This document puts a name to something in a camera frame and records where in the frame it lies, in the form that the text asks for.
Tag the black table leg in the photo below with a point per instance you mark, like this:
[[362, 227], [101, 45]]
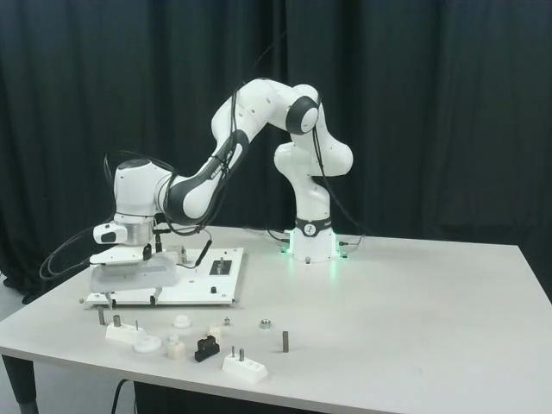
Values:
[[19, 384]]

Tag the white large gear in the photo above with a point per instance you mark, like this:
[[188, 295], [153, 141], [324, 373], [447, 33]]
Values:
[[147, 346]]

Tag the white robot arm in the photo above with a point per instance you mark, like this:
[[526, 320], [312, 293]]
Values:
[[310, 202]]

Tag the black curtains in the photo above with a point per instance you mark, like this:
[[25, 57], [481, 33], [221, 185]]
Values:
[[431, 108]]

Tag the metal round peg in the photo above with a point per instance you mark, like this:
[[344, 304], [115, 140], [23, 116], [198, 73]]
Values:
[[99, 315]]

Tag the metal bolt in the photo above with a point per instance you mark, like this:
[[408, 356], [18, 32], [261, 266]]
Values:
[[264, 323]]

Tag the white task board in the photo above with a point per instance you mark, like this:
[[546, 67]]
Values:
[[207, 284]]

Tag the black D-SUB plug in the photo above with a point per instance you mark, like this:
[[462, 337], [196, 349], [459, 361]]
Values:
[[207, 347]]

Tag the white medium gear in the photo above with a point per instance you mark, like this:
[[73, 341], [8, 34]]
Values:
[[183, 322]]

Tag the white peg holder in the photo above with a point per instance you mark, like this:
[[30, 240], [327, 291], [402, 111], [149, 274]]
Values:
[[245, 371], [123, 335]]

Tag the dark metal square peg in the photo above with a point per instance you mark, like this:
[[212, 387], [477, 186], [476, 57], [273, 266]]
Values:
[[285, 342]]

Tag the short thick metal peg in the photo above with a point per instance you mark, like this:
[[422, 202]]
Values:
[[242, 354], [116, 321]]

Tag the cream plug holder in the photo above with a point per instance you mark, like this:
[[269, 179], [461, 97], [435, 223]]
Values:
[[176, 351], [215, 331]]

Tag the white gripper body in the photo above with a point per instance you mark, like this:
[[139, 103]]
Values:
[[129, 276]]

